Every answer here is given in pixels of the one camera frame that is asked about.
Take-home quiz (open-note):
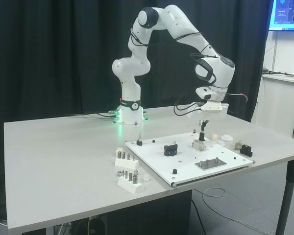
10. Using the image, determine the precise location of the white square peg holder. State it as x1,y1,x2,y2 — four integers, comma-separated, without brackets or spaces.
114,156,140,170

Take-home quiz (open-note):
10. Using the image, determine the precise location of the black cable bundle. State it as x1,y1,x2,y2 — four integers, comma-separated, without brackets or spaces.
261,69,294,79

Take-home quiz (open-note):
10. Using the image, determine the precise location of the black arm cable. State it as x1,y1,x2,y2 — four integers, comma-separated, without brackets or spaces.
129,28,230,119

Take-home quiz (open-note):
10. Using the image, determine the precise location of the black curtain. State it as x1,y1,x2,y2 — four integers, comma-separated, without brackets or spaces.
0,0,273,218

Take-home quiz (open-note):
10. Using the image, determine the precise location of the black base cable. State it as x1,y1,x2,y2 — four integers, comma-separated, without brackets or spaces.
73,111,119,120

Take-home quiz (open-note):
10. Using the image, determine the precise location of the white task board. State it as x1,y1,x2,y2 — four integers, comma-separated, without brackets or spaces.
124,129,256,188

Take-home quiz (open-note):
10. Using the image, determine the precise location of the dark table leg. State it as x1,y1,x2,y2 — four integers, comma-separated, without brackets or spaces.
283,160,294,235

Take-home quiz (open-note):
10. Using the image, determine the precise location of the blue screen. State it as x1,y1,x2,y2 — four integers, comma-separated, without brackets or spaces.
269,0,294,32

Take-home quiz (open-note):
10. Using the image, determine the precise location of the black Ethernet plug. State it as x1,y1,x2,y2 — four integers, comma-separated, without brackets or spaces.
240,144,253,158

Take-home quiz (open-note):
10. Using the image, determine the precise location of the black cabinet under table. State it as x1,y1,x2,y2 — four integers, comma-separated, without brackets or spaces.
71,188,193,235

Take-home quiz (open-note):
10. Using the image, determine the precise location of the white cabinet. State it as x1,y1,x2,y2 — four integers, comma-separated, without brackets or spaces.
254,72,294,142

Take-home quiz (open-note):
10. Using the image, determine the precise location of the grey floor cable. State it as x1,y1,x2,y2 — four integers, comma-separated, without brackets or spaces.
191,187,294,235

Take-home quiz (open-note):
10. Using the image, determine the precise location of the white round peg holder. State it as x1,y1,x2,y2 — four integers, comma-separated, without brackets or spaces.
117,177,146,194

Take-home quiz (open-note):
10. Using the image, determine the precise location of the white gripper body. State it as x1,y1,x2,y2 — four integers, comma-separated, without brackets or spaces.
189,102,229,121

